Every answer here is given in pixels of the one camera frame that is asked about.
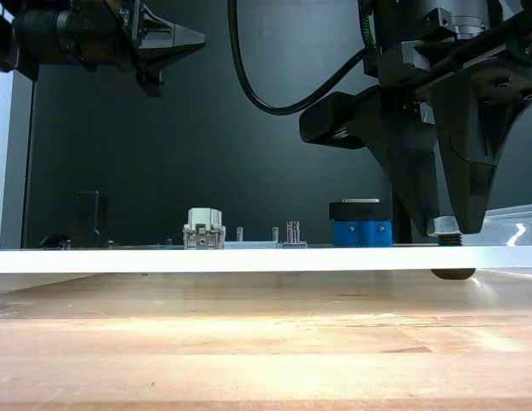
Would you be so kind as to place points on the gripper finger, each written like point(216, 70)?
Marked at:
point(184, 40)
point(471, 141)
point(407, 150)

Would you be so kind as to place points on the silver hex nut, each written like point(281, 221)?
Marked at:
point(443, 224)

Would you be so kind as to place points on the clear plastic tub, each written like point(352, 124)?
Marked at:
point(514, 218)

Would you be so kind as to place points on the blue holder with black cap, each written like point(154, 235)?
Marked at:
point(362, 233)

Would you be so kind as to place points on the black threaded stud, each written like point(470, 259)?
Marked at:
point(449, 240)

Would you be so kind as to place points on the small silver connector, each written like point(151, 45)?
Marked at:
point(293, 231)

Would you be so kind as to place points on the black round board foot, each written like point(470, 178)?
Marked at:
point(452, 274)

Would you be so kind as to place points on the white board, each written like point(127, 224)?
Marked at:
point(248, 259)

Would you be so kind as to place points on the white grey connector housing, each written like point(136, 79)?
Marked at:
point(203, 222)

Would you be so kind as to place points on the black clamp block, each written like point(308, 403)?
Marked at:
point(90, 214)

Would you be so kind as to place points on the black aluminium frame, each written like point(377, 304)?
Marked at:
point(400, 233)

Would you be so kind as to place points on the pale clip mount plate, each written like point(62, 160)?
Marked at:
point(252, 245)

